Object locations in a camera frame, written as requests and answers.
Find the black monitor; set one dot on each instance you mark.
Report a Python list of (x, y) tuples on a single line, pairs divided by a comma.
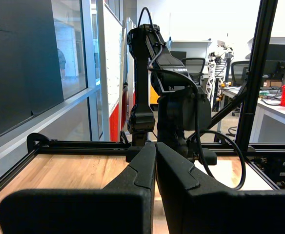
[(279, 52)]

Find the white desk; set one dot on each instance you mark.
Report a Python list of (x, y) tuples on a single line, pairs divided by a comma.
[(274, 112)]

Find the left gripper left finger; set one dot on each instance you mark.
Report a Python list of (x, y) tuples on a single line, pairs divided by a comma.
[(84, 212)]

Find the black office chair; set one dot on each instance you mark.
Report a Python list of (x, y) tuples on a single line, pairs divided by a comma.
[(196, 65), (238, 73)]

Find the yellow box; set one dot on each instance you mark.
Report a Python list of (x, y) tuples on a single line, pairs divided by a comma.
[(154, 102)]

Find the grey aluminium window rail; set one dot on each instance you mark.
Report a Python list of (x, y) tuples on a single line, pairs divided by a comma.
[(47, 122)]

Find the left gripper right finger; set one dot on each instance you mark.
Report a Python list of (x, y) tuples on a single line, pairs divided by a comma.
[(218, 212)]

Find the person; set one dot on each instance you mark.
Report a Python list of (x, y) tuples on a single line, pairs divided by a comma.
[(62, 63)]

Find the white lattice structure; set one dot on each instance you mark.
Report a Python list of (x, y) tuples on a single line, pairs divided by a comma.
[(212, 80)]

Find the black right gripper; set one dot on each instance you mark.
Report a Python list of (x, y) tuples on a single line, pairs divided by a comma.
[(176, 114)]

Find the white partition with red panel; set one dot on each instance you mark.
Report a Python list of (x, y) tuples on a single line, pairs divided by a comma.
[(113, 73)]

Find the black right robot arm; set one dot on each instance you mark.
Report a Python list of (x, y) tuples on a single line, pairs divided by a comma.
[(141, 85)]

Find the black metal frame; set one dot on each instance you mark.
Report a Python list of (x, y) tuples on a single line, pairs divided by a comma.
[(254, 73)]

